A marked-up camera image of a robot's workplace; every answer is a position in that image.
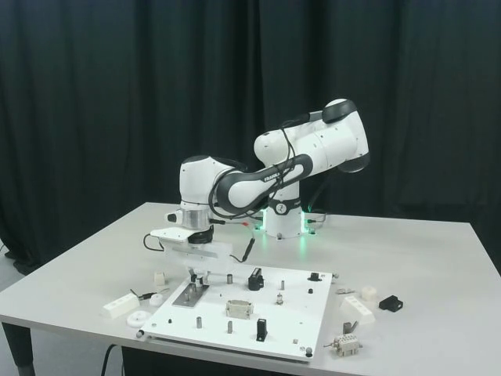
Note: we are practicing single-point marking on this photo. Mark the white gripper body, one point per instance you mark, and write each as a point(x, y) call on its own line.
point(195, 263)

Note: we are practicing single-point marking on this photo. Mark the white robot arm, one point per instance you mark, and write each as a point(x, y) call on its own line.
point(332, 145)

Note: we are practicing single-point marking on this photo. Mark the white medium gear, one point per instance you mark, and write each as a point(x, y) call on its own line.
point(156, 301)

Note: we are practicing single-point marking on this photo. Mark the white large gear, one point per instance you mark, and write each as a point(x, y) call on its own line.
point(135, 319)

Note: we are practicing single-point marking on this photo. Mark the small white cube holder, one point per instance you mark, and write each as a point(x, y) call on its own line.
point(368, 294)
point(160, 279)

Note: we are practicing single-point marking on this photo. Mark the flat white mounting plate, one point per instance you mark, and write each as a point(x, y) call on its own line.
point(170, 233)

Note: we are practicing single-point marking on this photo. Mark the small black Ethernet plug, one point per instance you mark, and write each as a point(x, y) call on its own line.
point(147, 296)

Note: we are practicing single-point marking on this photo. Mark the black D-SUB plug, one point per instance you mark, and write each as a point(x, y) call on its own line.
point(255, 282)

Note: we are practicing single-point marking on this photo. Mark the white task board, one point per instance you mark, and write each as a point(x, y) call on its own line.
point(242, 340)

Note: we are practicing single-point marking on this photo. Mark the black stepped plug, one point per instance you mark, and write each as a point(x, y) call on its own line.
point(261, 330)

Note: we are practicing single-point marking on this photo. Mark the long white peg holder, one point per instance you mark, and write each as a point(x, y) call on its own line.
point(358, 311)
point(119, 307)

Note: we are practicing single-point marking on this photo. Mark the metal BNC plug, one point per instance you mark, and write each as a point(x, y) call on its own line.
point(279, 299)

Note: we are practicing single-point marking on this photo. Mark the small metal clip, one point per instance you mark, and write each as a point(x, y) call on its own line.
point(346, 291)

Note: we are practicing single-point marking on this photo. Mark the beige multi-pin plug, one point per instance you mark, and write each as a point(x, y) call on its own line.
point(347, 340)

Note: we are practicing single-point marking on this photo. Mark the black table leg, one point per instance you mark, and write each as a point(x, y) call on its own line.
point(17, 348)

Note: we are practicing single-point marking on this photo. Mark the black curtain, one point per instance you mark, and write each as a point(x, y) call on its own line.
point(117, 78)

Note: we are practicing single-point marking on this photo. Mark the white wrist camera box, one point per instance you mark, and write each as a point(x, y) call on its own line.
point(174, 217)

